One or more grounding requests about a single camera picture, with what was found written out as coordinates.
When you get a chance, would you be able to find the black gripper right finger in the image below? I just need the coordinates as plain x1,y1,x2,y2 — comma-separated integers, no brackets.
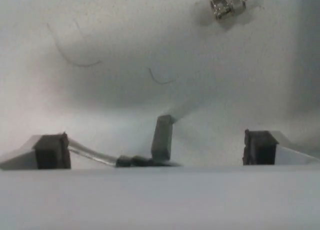
242,128,320,166

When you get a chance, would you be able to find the metal BNC plug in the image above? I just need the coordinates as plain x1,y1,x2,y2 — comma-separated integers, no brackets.
209,0,257,23

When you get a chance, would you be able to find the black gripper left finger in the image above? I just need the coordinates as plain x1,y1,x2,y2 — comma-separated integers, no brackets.
0,131,72,171

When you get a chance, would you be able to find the white task board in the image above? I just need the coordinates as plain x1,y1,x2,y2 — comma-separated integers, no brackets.
0,0,320,171

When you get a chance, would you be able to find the metal square peg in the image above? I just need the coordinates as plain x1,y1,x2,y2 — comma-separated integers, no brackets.
150,114,174,164

